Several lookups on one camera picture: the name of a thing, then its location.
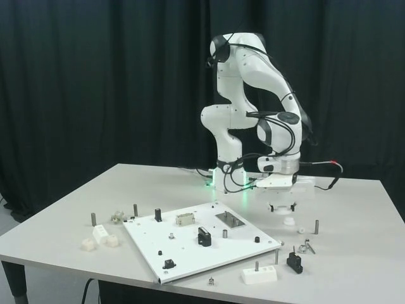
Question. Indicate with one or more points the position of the white small gear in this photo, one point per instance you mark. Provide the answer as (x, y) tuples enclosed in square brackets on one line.
[(301, 230)]

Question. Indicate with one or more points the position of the white sloped peg holder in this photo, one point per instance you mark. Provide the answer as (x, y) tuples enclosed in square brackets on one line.
[(259, 276)]

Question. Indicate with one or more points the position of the small white holder block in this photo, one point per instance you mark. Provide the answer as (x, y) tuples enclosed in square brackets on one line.
[(88, 245), (111, 240)]

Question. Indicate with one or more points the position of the white medium gear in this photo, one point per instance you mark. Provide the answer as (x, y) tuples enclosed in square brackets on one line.
[(288, 221)]

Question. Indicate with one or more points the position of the black curtain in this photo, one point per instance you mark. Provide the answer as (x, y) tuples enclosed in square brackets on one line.
[(95, 79)]

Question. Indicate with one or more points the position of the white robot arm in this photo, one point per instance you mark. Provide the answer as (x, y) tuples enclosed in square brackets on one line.
[(228, 133)]

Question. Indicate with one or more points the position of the long white peg holder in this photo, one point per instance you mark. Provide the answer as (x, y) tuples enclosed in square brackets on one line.
[(100, 233)]

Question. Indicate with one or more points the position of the white task board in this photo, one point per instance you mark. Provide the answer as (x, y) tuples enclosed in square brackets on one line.
[(190, 253)]

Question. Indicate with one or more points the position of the thin metal peg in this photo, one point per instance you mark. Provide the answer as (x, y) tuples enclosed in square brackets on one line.
[(276, 256)]

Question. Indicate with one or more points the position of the white large gear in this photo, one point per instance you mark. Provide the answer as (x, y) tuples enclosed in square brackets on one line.
[(282, 210)]

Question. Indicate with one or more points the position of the small metal waterproof plug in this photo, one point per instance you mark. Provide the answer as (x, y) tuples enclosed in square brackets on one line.
[(211, 281)]

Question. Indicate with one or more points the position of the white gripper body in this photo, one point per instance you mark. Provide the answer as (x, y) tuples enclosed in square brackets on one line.
[(305, 188)]

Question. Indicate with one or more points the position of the black D-SUB plug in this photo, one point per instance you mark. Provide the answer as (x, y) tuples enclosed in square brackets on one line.
[(294, 262)]

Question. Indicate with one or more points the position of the short metal round peg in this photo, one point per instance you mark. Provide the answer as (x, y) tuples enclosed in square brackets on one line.
[(224, 233)]

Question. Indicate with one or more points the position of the thick metal round peg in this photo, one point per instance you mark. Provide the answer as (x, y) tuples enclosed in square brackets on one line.
[(93, 219)]

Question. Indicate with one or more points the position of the dark table leg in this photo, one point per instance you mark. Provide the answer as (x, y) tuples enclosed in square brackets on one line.
[(14, 282)]

